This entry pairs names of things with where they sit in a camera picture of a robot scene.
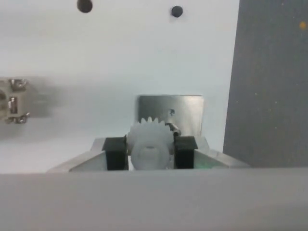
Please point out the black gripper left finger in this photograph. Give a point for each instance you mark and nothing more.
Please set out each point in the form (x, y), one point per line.
(115, 154)

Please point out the white task board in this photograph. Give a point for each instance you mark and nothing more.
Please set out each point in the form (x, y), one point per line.
(96, 60)

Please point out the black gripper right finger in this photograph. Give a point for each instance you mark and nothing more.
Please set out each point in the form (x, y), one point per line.
(184, 154)

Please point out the white small gear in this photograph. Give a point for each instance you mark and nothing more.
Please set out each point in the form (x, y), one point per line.
(149, 142)

